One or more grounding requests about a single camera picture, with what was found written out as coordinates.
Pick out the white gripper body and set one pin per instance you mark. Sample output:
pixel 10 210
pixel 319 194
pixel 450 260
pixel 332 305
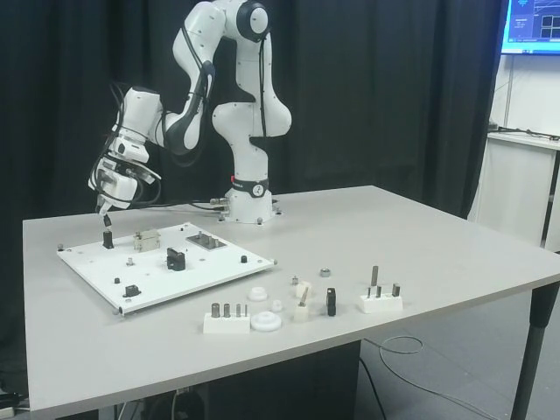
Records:
pixel 116 190

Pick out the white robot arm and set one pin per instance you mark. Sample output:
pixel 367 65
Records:
pixel 245 131

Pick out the flat white mounting plate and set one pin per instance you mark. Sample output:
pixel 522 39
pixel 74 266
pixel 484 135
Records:
pixel 146 176

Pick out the white task board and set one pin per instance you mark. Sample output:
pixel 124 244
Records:
pixel 144 280

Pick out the large metal round peg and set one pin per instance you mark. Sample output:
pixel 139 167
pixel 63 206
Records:
pixel 215 309

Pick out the medium metal round peg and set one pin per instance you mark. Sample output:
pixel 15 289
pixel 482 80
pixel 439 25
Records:
pixel 226 309

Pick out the white round peg holder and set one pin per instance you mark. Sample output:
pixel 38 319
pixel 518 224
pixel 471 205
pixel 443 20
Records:
pixel 226 326

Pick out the white medium gear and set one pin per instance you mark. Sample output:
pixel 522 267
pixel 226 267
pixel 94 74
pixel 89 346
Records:
pixel 258 294

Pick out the white small gear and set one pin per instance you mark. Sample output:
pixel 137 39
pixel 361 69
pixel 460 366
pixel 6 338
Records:
pixel 276 305

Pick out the white large gear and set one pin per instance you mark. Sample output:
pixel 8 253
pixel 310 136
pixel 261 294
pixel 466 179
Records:
pixel 267 323

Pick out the metal BNC plug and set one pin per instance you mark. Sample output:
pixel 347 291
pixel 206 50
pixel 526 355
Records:
pixel 295 280

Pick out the white block plug holder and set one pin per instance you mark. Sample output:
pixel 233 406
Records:
pixel 301 315

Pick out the metal bolt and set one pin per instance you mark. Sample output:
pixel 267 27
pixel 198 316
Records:
pixel 324 272

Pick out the black D-SUB plug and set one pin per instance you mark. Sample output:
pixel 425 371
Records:
pixel 331 302

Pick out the black equipment box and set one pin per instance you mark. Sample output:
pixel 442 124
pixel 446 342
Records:
pixel 284 385

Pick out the tall metal square peg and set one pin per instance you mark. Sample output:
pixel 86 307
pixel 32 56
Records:
pixel 374 275

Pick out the white square peg holder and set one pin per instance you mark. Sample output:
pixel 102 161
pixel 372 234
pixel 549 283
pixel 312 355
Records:
pixel 380 305

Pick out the black curtain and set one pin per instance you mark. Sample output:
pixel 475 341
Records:
pixel 394 109

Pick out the large metal square peg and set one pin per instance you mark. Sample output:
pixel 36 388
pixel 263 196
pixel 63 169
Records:
pixel 396 290

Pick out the white cabinet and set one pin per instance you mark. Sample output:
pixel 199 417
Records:
pixel 520 188

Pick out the black table leg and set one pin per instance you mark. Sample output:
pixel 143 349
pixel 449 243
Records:
pixel 531 350

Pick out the blue screen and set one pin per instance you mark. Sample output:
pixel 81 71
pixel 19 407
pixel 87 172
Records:
pixel 534 26

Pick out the small white camera box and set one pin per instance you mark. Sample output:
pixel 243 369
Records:
pixel 129 151

